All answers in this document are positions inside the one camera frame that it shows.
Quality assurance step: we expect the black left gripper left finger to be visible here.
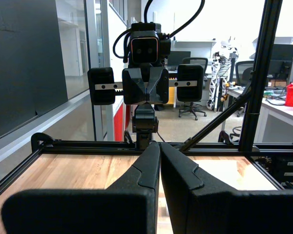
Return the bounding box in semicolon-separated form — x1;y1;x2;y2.
1;141;161;234

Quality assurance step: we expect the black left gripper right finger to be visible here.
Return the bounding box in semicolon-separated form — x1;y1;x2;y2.
160;142;293;234

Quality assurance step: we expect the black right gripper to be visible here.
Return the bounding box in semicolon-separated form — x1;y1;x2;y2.
87;63;205;106

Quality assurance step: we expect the red cabinet panel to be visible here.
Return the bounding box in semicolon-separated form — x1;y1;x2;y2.
113;98;131;142

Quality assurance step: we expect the black computer monitor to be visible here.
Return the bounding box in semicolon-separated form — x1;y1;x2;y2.
268;43;293;76
167;51;191;67

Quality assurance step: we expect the black office chair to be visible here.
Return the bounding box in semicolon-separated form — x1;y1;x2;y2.
177;57;209;121
230;60;256;141

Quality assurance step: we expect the white desk with shelf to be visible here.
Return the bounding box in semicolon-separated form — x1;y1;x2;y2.
172;39;217;108

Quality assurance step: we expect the white lattice robot figure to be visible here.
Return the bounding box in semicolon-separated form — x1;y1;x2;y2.
207;36;240;113

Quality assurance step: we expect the black labelled control box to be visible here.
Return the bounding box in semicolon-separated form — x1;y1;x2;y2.
274;156;293;190

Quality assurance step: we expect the white work table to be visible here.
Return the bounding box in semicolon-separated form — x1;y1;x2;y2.
226;89;293;144

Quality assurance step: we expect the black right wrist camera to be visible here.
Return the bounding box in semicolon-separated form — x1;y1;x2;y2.
129;30;160;65

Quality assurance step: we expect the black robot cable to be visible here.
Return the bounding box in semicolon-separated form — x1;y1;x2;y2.
143;0;155;24
112;29;132;63
169;0;206;41

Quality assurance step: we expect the black rounded frame bracket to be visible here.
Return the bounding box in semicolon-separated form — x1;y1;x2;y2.
218;130;234;145
30;133;55;153

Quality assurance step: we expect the silver glass partition frame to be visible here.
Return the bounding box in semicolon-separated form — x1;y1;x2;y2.
84;0;113;142

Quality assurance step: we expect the black aluminium frame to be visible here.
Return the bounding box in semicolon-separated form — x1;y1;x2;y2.
0;0;293;204

